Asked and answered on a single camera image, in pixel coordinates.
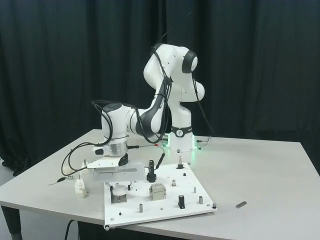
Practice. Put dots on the white large gear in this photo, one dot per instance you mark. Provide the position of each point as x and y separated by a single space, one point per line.
119 190

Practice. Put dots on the metal BNC plug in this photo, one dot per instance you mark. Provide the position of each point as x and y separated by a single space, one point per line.
173 182

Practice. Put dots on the metal square peg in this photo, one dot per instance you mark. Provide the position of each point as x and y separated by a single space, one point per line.
200 200
85 162

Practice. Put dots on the white task board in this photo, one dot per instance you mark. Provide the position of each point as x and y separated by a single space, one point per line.
162 210

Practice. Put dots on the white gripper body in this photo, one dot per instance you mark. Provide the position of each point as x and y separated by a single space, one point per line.
117 176

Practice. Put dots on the metal bolt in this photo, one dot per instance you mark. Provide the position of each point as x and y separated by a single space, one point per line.
180 163

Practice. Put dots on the metal nut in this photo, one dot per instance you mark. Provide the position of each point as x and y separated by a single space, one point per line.
70 178

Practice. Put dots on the black D-SUB plug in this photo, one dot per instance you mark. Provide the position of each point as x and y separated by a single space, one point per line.
151 175

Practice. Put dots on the black curtain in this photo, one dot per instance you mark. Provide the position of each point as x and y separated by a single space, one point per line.
50 50

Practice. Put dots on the beige waterproof plug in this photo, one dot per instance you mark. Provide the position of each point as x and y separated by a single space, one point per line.
154 192

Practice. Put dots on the black table leg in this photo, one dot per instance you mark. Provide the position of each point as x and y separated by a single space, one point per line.
10 222

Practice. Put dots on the small grey metal bar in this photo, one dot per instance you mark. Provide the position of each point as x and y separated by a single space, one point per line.
241 204

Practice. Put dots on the small white block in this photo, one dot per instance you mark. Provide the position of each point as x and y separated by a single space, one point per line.
84 193

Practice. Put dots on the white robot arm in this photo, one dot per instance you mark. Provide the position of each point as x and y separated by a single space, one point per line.
180 75

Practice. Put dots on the white peg holder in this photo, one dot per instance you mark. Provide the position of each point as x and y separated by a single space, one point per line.
78 185

